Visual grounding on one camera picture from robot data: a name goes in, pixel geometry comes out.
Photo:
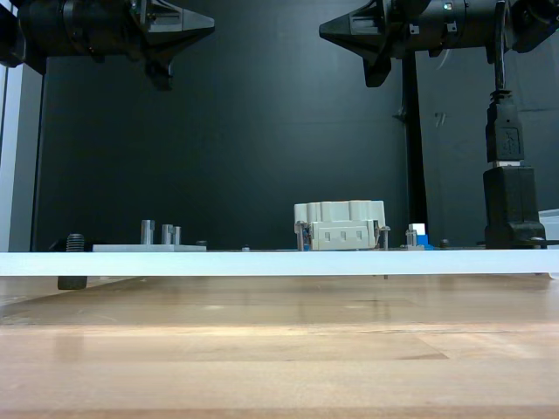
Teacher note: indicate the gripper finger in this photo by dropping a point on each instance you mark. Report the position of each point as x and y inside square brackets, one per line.
[345, 26]
[166, 43]
[192, 22]
[371, 46]

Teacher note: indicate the beige multi-pin connector housing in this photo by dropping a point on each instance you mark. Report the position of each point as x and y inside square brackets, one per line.
[340, 218]

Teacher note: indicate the small grey connector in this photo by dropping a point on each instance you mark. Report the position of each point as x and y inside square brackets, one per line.
[410, 240]

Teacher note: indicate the black USB socket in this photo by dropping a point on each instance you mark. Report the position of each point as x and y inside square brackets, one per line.
[511, 201]

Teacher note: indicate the grey metal plate with pegs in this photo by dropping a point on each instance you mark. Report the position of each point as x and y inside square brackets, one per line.
[148, 248]

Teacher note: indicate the black board screw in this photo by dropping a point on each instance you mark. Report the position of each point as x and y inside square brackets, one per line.
[444, 243]
[75, 242]

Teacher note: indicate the white task board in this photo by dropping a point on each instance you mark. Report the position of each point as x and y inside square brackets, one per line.
[279, 264]

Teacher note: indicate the clear plastic tub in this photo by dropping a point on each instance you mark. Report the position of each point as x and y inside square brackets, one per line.
[550, 222]

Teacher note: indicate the black vertical post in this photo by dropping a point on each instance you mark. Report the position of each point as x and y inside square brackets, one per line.
[412, 153]

